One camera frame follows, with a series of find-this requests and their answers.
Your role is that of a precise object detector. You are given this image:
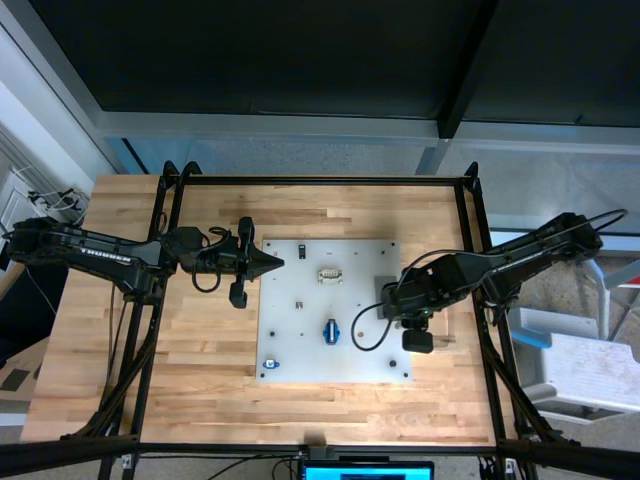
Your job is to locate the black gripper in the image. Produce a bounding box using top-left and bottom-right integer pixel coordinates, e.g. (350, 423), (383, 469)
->
(400, 316), (435, 356)
(228, 215), (286, 311)

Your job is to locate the grey metal block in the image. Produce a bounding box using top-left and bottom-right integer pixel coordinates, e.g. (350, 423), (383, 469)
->
(373, 273), (401, 322)

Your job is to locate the white task board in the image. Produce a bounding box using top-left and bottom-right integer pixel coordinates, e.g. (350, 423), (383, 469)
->
(255, 237), (416, 385)

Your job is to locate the screen with blue edge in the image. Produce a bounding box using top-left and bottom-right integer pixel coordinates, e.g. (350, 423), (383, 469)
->
(298, 459), (436, 480)

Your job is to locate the white step stool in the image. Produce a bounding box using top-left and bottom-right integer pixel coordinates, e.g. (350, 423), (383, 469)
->
(509, 305), (640, 427)

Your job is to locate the white power strip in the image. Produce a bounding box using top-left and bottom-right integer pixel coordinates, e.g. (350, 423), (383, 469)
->
(25, 187), (92, 224)

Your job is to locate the cardboard box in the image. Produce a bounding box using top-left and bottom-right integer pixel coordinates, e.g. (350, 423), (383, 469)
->
(0, 334), (52, 402)

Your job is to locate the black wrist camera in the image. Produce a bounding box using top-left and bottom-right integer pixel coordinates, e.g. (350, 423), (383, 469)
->
(199, 248), (237, 274)
(379, 281), (402, 322)

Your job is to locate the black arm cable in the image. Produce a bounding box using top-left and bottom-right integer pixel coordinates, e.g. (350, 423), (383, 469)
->
(191, 226), (232, 294)

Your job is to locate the black camera cable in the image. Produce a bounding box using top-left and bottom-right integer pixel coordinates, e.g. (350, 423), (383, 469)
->
(350, 248), (454, 353)

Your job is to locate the blue round socket mount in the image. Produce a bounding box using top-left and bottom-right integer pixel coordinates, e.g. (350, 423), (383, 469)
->
(320, 316), (343, 348)

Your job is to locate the black aluminium frame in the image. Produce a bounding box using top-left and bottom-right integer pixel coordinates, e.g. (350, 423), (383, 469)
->
(0, 159), (584, 480)

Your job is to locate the black low camera mount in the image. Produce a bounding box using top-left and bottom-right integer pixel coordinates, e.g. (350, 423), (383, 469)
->
(305, 433), (336, 459)

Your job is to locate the white metal chair frame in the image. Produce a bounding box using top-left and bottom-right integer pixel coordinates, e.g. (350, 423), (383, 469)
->
(582, 244), (640, 347)

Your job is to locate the black vertical post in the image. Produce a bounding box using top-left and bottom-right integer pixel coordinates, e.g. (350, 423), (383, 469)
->
(436, 0), (502, 141)

